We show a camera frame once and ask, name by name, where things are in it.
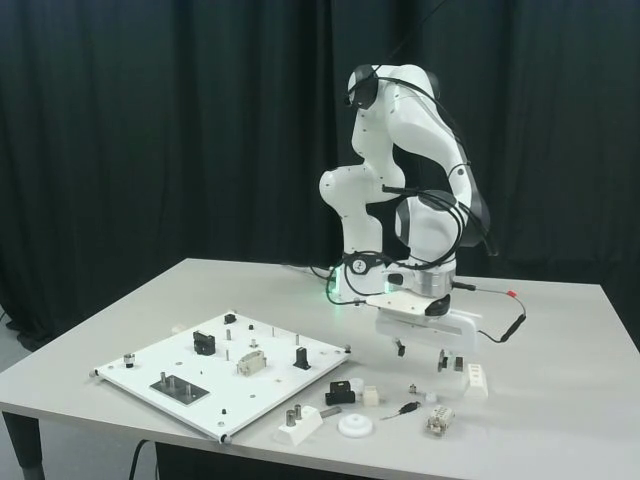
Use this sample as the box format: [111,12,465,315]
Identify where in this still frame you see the white peg holder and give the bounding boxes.
[273,404,324,445]

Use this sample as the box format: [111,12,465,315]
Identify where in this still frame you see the black table leg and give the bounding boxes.
[0,411,40,480]

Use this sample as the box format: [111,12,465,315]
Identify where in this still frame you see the white task board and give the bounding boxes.
[91,309,352,445]

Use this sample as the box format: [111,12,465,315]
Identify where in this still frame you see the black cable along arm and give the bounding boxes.
[342,0,501,301]

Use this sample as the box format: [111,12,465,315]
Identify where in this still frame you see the black cable at arm foot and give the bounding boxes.
[279,261,342,304]

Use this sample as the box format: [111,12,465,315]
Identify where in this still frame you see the black curtains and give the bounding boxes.
[0,0,640,351]

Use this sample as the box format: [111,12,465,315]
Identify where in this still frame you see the black floor cable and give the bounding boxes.
[131,438,157,480]

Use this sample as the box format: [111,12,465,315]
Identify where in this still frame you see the black D-SUB plug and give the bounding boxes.
[324,379,359,407]

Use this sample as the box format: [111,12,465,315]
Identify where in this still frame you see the black Ethernet plug with wire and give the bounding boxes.
[381,399,420,421]

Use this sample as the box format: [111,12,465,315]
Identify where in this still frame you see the white holder with holes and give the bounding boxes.
[461,361,490,399]

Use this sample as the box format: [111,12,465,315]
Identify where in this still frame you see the white large gear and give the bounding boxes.
[337,414,377,442]

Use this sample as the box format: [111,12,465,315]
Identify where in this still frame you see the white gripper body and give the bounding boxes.
[374,306,484,354]

